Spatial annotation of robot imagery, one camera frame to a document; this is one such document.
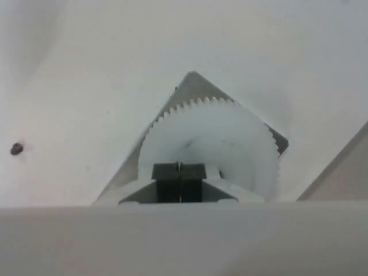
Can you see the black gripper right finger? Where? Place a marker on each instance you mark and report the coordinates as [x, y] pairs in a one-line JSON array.
[[192, 178]]

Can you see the white large gear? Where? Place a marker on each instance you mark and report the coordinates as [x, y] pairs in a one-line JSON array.
[[218, 129]]

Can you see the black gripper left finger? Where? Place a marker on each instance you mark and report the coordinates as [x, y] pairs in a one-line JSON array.
[[165, 178]]

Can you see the white task board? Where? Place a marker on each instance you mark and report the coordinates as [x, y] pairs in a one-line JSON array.
[[86, 86]]

